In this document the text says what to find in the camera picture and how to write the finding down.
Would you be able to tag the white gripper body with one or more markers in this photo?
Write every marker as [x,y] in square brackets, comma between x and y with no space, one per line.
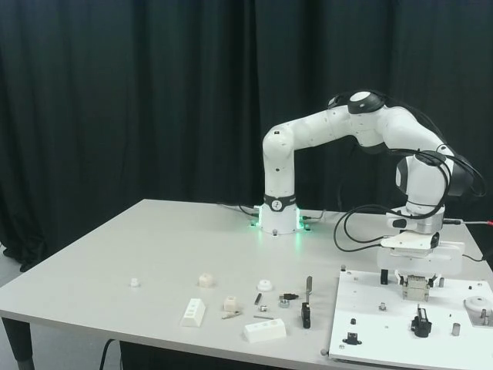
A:
[448,258]

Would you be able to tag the grey waterproof plug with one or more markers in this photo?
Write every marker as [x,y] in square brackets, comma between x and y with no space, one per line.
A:
[415,289]

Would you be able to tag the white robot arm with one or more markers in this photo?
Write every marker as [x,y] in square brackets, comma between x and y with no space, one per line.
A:
[277,169]

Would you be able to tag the flat white mounting plate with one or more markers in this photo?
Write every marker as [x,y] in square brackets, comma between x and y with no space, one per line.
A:
[408,243]

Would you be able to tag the thin black rod red tag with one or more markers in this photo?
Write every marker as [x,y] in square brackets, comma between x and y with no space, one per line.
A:
[454,222]

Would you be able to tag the black D-SUB plug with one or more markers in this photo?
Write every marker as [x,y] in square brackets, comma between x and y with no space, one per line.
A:
[420,323]

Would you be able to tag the white large gear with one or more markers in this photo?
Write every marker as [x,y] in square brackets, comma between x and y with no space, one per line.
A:
[475,303]

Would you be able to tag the white task board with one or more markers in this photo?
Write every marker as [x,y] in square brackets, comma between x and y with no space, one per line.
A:
[385,331]

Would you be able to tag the small black plug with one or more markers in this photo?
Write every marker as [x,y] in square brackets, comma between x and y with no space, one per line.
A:
[289,296]

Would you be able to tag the metal nut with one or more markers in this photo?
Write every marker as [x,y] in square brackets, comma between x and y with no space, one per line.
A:
[284,304]

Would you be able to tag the white medium gear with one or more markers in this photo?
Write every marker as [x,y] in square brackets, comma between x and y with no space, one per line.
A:
[265,285]

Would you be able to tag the metal BNC plug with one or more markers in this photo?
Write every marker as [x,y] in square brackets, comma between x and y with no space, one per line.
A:
[263,308]

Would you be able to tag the dark metal round peg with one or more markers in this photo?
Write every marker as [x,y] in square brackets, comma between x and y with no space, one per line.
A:
[263,317]

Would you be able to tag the dark metal square peg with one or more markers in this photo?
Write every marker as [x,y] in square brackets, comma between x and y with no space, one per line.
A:
[258,299]

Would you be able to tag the long white peg holder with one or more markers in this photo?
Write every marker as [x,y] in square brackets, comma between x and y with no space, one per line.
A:
[265,331]
[193,313]

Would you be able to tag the small white cube holder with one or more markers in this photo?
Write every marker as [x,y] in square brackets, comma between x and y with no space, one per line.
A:
[230,303]
[205,280]

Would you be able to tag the white small gear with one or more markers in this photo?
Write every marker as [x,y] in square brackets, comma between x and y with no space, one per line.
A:
[135,282]

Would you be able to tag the black curtain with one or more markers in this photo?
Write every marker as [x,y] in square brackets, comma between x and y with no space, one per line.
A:
[135,96]

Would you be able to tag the dark table leg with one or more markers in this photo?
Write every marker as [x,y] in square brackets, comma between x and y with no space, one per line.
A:
[17,343]

